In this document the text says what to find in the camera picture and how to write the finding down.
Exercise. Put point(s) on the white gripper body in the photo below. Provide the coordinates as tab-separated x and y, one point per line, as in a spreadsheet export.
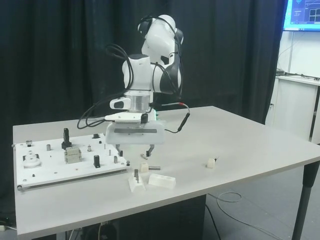
135	137

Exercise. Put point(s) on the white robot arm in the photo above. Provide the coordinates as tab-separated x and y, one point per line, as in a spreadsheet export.
140	72

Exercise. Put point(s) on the metal square peg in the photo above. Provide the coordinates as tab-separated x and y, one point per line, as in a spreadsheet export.
115	159
135	173

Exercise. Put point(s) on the metal round peg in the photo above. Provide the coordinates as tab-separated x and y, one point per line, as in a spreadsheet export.
154	167
48	147

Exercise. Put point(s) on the white peg holder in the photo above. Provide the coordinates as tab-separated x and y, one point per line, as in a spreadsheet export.
137	185

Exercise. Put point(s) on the small metal bolt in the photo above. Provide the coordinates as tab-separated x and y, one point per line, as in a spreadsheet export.
143	156

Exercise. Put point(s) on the small white cube holder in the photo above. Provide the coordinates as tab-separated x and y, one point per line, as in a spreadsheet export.
144	167
210	163

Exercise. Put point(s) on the small black plug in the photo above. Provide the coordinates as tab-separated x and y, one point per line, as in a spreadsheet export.
96	161

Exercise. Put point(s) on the metal BNC plug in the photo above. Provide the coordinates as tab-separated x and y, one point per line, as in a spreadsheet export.
88	148

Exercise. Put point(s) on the white empty holder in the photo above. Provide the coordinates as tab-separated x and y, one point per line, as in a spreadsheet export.
162	180

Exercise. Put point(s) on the thin black rod red tag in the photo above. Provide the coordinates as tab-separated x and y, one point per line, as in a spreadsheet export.
184	120

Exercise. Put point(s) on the white task board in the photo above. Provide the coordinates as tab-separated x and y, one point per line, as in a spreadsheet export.
75	175

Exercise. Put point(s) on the white large gear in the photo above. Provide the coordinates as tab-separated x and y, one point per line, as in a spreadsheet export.
31	163

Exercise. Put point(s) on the metal waterproof plug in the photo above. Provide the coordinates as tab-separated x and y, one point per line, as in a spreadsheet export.
29	143

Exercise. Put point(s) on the black curtain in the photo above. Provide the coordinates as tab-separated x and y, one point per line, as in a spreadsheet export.
62	62

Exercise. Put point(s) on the white cabinet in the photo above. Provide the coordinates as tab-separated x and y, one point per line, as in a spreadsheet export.
292	107

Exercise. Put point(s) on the black table leg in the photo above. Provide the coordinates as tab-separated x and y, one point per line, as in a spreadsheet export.
303	197

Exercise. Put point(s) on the blue screen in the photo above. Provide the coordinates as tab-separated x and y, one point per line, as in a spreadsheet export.
302	15

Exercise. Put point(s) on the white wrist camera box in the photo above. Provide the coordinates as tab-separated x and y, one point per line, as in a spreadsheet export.
120	103

